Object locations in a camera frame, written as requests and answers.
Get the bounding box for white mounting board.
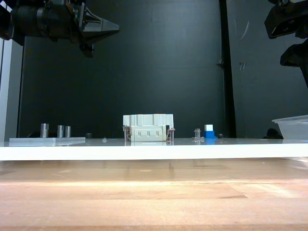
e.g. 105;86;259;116
0;137;308;161

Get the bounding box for aluminium plate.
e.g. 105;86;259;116
9;137;86;147

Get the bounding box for clear plastic tub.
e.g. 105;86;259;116
271;115;308;145

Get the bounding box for blue holder with white cube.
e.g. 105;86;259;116
203;124;218;144

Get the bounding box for grey connector base housing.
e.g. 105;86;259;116
122;113;175;143

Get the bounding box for black metal frame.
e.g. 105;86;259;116
218;0;237;139

